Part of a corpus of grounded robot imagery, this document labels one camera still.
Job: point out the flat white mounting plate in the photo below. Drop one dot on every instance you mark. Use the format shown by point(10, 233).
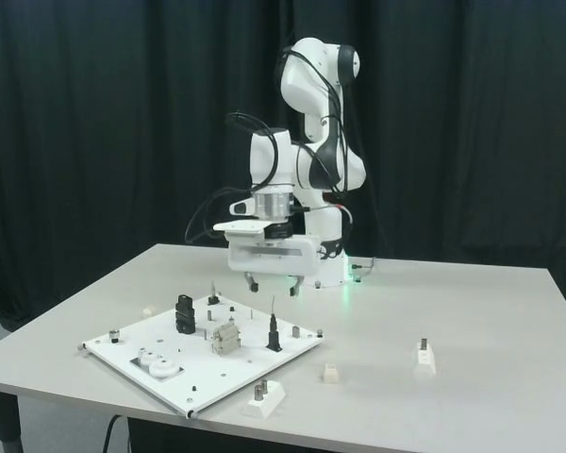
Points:
point(238, 226)

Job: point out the black table leg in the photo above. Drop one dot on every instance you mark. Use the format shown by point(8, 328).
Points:
point(2, 420)

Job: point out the black Ethernet plug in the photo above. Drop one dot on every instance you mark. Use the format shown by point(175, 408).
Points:
point(274, 337)

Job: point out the metal bolt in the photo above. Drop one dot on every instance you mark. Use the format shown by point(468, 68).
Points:
point(115, 337)

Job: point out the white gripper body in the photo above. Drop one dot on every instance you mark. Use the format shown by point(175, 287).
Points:
point(273, 259)

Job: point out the long white peg holder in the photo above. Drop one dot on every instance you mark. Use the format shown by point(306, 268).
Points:
point(264, 405)

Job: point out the white task board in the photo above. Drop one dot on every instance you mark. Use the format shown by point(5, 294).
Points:
point(217, 373)

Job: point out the black curtain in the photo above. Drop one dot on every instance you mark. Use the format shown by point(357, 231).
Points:
point(75, 94)

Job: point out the black D-SUB plug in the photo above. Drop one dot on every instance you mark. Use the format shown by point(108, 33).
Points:
point(185, 313)

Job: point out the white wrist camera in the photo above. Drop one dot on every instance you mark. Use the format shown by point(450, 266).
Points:
point(242, 208)

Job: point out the small white cube holder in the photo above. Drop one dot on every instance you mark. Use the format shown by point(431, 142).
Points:
point(330, 374)
point(149, 312)

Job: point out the beige waterproof plug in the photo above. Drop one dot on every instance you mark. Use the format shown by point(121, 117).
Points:
point(225, 340)

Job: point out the white small gear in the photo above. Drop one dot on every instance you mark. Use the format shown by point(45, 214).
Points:
point(143, 350)

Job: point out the white medium gear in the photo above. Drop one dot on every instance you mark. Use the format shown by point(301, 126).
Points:
point(149, 361)

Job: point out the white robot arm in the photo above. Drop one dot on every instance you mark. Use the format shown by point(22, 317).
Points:
point(311, 85)

